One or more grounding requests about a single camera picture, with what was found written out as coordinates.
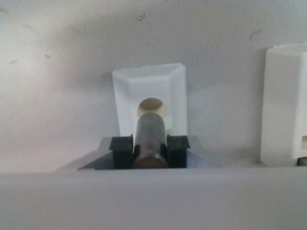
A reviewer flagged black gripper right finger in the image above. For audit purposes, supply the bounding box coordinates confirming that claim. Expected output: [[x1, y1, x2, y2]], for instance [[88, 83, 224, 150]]
[[166, 135, 220, 169]]

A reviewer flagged metal round peg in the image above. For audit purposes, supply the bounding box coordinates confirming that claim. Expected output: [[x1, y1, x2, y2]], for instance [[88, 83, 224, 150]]
[[131, 112, 168, 169]]

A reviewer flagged small white peg holder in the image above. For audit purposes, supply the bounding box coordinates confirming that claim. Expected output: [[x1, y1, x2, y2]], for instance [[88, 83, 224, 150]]
[[112, 62, 188, 137]]

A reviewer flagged large white holder block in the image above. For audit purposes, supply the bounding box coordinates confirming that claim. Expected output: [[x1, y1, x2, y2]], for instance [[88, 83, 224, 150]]
[[260, 44, 307, 167]]

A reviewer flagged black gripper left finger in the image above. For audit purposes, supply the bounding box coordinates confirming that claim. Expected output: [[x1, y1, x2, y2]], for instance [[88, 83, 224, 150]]
[[77, 135, 134, 171]]

